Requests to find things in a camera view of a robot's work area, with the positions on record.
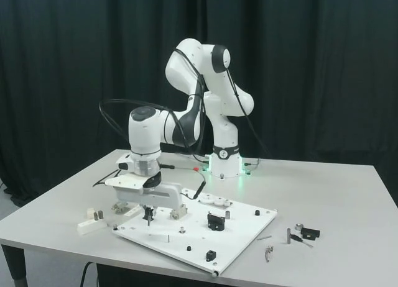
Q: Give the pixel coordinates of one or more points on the black D-SUB plug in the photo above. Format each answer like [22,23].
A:
[310,233]

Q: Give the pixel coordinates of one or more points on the thick metal round peg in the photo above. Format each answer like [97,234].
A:
[227,214]

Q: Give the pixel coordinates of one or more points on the black table leg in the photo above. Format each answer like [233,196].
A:
[14,265]

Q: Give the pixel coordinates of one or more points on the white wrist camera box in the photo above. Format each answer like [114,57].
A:
[123,162]

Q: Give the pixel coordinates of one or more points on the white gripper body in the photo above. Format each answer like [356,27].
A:
[168,197]

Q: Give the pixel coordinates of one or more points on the white medium gear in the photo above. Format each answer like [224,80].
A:
[219,202]

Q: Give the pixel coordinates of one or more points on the large dark metal peg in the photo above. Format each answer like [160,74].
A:
[101,214]

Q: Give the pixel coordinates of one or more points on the white task board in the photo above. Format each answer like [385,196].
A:
[248,237]

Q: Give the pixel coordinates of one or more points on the long white peg holder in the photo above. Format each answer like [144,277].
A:
[90,228]

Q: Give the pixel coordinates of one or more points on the flat white mounting plate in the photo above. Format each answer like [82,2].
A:
[124,181]

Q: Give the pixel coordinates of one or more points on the small white block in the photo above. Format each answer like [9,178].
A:
[90,213]

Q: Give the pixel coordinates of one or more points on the white small gear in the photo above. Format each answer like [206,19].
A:
[228,202]

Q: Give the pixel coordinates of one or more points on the metal BNC plug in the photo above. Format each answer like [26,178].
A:
[299,227]

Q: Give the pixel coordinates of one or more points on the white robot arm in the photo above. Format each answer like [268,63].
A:
[224,134]

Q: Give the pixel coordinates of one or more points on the white large gear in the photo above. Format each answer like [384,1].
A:
[207,199]

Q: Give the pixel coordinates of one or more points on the black curtain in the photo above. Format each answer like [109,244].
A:
[62,66]

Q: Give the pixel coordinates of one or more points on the tall dark metal peg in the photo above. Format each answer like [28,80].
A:
[288,236]

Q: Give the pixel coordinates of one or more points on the metal connector plug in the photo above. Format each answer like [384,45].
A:
[118,207]

